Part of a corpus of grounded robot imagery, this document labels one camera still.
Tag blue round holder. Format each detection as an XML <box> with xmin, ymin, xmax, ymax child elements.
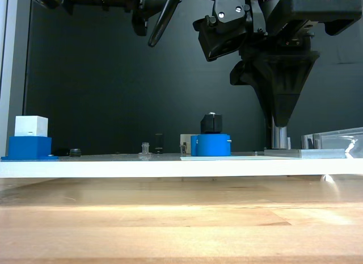
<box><xmin>190</xmin><ymin>133</ymin><xmax>232</xmax><ymax>157</ymax></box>

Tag white connector housing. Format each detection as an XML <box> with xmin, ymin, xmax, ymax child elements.
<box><xmin>180</xmin><ymin>133</ymin><xmax>192</xmax><ymax>156</ymax></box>

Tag grey metal cylinder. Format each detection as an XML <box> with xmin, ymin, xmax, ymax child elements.
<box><xmin>272</xmin><ymin>123</ymin><xmax>288</xmax><ymax>150</ymax></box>

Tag clear plastic tub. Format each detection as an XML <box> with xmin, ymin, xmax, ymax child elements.
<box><xmin>300</xmin><ymin>127</ymin><xmax>363</xmax><ymax>201</ymax></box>

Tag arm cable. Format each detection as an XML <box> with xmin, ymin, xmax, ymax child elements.
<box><xmin>147</xmin><ymin>0</ymin><xmax>183</xmax><ymax>48</ymax></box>

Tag blue square base mount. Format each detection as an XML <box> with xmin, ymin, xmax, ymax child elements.
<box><xmin>1</xmin><ymin>136</ymin><xmax>60</xmax><ymax>162</ymax></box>

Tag white task board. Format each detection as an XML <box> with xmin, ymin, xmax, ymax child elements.
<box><xmin>0</xmin><ymin>152</ymin><xmax>363</xmax><ymax>179</ymax></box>

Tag white cube block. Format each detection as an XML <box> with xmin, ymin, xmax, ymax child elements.
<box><xmin>14</xmin><ymin>115</ymin><xmax>49</xmax><ymax>138</ymax></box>

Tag light grey frame upright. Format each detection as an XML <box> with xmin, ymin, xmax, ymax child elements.
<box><xmin>0</xmin><ymin>0</ymin><xmax>32</xmax><ymax>157</ymax></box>

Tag grey metal plate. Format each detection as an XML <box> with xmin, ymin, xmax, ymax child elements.
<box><xmin>263</xmin><ymin>148</ymin><xmax>347</xmax><ymax>159</ymax></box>

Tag white flat plastic plate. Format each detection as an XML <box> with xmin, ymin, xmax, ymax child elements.
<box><xmin>180</xmin><ymin>155</ymin><xmax>302</xmax><ymax>162</ymax></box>

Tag black connector block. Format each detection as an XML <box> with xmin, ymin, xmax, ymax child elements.
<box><xmin>200</xmin><ymin>113</ymin><xmax>222</xmax><ymax>134</ymax></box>

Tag clear plastic fitting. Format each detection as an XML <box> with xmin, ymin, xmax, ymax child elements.
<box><xmin>138</xmin><ymin>142</ymin><xmax>153</xmax><ymax>157</ymax></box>

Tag black frame post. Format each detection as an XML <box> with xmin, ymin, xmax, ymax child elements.
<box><xmin>265</xmin><ymin>118</ymin><xmax>273</xmax><ymax>150</ymax></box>

